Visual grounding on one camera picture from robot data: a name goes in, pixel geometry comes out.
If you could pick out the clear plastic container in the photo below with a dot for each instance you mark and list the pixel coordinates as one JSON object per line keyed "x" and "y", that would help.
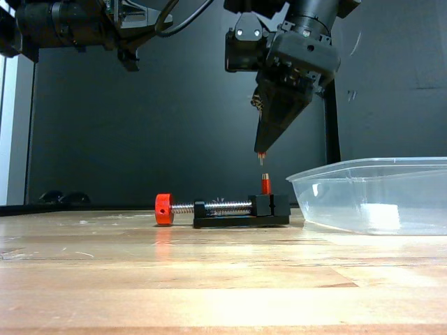
{"x": 349, "y": 195}

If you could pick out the thin black frame post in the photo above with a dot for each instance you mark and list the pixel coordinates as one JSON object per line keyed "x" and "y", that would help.
{"x": 30, "y": 139}

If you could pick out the black frame rail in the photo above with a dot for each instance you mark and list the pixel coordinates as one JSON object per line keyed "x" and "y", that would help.
{"x": 70, "y": 208}

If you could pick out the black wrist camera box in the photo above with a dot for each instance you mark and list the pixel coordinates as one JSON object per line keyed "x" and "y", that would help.
{"x": 244, "y": 52}

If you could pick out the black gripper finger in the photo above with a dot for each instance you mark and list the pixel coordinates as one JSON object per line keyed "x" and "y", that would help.
{"x": 150, "y": 17}
{"x": 260, "y": 118}
{"x": 139, "y": 37}
{"x": 283, "y": 104}

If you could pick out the black clamp with red knob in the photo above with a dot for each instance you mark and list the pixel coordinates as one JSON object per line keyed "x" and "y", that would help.
{"x": 272, "y": 209}

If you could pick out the thick black frame post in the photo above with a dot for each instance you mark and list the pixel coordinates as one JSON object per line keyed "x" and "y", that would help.
{"x": 332, "y": 132}

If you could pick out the black rounded foot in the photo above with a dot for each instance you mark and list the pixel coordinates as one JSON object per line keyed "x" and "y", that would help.
{"x": 77, "y": 197}
{"x": 50, "y": 197}

